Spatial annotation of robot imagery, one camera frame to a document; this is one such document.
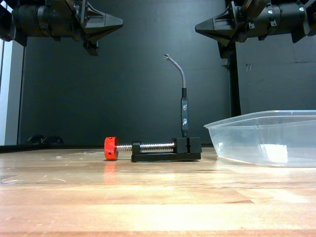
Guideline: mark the black clamp with red knob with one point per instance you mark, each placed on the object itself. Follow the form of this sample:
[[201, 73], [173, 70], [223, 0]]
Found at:
[[160, 156]]

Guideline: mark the black frame post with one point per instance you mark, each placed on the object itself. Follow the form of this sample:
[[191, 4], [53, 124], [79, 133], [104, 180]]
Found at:
[[234, 86]]

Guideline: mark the clear plastic tub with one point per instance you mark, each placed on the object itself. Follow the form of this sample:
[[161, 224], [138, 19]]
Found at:
[[222, 138]]

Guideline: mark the black frame corner bracket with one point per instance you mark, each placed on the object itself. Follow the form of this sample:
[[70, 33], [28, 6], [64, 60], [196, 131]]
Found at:
[[35, 139], [53, 140]]

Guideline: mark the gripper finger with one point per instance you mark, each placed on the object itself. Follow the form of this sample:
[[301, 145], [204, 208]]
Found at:
[[98, 33], [219, 35], [219, 23], [98, 19]]

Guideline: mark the black USB-C socket adapter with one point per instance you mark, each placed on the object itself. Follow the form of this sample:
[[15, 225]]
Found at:
[[184, 122]]

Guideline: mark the black frame rail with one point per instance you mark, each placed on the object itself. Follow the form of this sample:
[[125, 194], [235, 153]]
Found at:
[[49, 147]]

